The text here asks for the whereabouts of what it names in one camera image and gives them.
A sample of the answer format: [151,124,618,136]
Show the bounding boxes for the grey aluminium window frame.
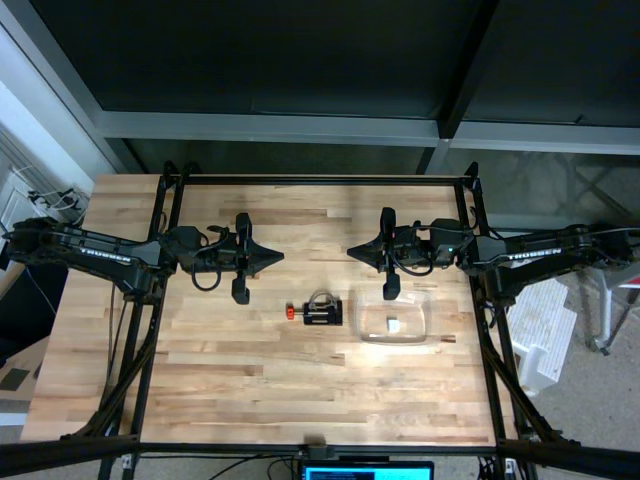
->
[0,0,640,176]

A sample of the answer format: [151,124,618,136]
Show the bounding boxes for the black metal frame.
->
[0,159,640,480]

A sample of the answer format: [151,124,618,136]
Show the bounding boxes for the laptop screen with blue edge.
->
[299,460,435,480]

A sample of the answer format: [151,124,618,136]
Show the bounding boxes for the brown cardboard box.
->
[0,335,51,401]

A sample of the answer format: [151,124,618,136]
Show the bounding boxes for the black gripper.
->
[192,213,285,305]
[345,206,432,301]

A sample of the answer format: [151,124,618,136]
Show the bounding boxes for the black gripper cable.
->
[399,252,435,277]
[191,267,225,293]

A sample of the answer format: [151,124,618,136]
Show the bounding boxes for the grey metal stand legs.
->
[574,259,640,357]

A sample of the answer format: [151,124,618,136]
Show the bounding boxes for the black vise with orange knob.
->
[284,292,344,329]

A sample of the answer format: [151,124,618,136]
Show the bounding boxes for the white plastic step stool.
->
[504,278,571,399]

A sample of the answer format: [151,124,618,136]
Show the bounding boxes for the clear plastic tub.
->
[353,287,435,346]

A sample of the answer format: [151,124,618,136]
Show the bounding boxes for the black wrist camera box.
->
[168,225,202,252]
[430,217,462,251]

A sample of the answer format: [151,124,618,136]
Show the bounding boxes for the small black table camera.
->
[298,435,335,459]

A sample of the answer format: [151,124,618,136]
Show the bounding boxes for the white cable bundle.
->
[27,187,84,212]

